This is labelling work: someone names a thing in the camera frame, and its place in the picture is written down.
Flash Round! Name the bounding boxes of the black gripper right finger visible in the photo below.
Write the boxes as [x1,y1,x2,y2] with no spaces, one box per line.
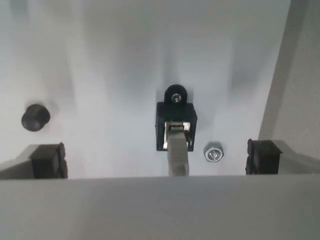
[246,138,320,176]

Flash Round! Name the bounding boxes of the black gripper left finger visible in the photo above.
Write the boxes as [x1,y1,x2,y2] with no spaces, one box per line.
[0,141,69,180]

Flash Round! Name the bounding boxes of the grey Ethernet plug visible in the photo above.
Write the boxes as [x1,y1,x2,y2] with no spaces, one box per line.
[163,119,192,178]

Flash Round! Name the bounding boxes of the black round cap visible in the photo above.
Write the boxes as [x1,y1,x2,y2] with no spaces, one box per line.
[21,102,52,132]

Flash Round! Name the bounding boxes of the metal hex nut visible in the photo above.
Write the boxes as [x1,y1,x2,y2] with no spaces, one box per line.
[202,140,225,163]

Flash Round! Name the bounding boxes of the white task board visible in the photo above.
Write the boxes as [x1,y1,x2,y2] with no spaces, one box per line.
[0,0,292,179]

